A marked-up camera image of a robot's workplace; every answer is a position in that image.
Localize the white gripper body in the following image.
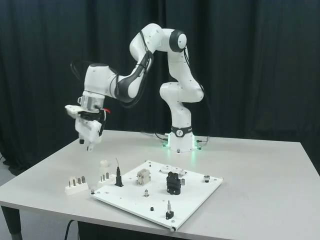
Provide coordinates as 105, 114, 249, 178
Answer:
74, 118, 103, 146

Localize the white round peg holder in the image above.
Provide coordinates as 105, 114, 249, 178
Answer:
96, 172, 117, 187

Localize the white square peg holder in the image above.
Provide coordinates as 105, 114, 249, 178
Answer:
64, 175, 90, 196

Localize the beige connector block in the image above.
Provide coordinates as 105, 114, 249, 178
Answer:
135, 168, 150, 187

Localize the white task board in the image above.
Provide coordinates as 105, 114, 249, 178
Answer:
89, 159, 224, 232

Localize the black D-SUB plug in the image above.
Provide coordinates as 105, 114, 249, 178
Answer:
165, 171, 182, 196

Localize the black curtain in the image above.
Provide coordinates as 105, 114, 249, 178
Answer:
0, 0, 320, 176

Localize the dark table leg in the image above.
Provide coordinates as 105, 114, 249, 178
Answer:
0, 205, 21, 240

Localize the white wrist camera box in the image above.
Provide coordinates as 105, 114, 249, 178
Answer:
64, 104, 88, 120

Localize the black plug with thin cable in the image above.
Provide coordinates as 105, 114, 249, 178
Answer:
114, 157, 125, 188

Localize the black cable at arm foot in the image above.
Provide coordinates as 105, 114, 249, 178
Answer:
141, 130, 171, 141

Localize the black cable under table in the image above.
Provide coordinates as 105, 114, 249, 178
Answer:
65, 219, 77, 240

